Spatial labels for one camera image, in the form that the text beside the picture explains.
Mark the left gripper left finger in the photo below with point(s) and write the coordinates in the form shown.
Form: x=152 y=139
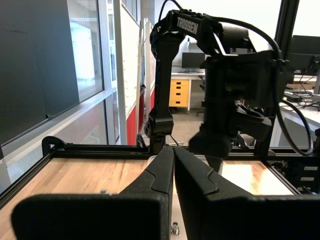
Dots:
x=105 y=215

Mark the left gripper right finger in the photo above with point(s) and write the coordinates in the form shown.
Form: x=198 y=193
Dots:
x=250 y=217

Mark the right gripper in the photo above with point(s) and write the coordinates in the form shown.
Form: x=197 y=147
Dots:
x=212 y=140

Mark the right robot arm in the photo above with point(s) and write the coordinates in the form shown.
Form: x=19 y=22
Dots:
x=163 y=75

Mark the small steel fitting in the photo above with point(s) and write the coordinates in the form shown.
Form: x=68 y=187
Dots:
x=175 y=228

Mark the yellow drawer cabinet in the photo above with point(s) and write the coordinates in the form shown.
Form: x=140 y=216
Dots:
x=178 y=93

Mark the white desk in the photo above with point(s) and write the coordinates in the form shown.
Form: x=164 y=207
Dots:
x=192 y=76
x=313 y=117

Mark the black computer monitor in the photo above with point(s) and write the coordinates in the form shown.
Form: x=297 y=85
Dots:
x=191 y=60
x=303 y=53

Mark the window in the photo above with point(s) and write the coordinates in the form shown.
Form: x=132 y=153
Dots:
x=86 y=50

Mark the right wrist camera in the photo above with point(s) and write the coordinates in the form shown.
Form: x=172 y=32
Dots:
x=253 y=123

